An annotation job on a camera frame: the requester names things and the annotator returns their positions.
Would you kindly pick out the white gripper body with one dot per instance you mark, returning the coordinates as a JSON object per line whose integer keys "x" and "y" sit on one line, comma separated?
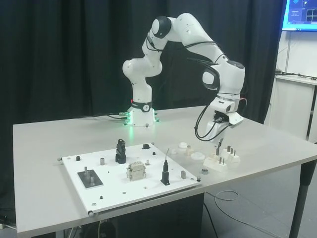
{"x": 214, "y": 131}

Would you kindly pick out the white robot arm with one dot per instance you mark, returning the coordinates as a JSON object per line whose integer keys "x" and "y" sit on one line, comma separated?
{"x": 188, "y": 32}

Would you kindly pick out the white round peg holder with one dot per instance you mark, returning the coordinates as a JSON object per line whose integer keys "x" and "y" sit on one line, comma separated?
{"x": 213, "y": 164}

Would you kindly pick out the white square peg holder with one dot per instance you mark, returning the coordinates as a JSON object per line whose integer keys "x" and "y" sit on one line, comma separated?
{"x": 234, "y": 160}

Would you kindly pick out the thick metal square peg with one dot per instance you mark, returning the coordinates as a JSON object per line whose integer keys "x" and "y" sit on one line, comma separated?
{"x": 183, "y": 174}

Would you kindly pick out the thick metal round peg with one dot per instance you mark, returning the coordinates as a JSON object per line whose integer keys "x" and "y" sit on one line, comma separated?
{"x": 102, "y": 161}

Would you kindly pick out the flat white mounting plate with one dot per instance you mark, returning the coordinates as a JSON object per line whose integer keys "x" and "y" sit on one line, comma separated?
{"x": 236, "y": 118}

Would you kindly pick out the white box with dark window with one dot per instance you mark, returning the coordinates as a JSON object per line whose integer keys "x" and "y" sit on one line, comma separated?
{"x": 220, "y": 105}

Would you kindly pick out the white large gear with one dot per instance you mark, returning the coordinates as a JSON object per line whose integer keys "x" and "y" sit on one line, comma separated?
{"x": 197, "y": 156}

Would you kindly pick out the white medium gear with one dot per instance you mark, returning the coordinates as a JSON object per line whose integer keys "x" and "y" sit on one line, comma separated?
{"x": 182, "y": 145}

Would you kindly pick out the metal hex nut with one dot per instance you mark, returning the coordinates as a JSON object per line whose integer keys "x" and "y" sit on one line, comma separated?
{"x": 204, "y": 171}

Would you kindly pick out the white cabinet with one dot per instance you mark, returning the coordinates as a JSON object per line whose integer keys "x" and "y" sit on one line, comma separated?
{"x": 292, "y": 111}

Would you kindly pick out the black D-SUB plug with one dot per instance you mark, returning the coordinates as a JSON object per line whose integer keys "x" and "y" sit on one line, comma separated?
{"x": 120, "y": 156}

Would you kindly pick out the white task board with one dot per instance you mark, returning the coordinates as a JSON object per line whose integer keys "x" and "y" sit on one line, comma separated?
{"x": 119, "y": 188}

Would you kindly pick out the dark table leg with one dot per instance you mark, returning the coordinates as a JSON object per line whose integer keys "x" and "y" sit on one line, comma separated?
{"x": 301, "y": 203}

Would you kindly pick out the blue screen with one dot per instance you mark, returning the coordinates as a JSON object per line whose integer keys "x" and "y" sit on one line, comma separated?
{"x": 299, "y": 15}

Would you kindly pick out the black curtain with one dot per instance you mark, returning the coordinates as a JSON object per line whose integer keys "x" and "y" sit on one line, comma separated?
{"x": 62, "y": 62}

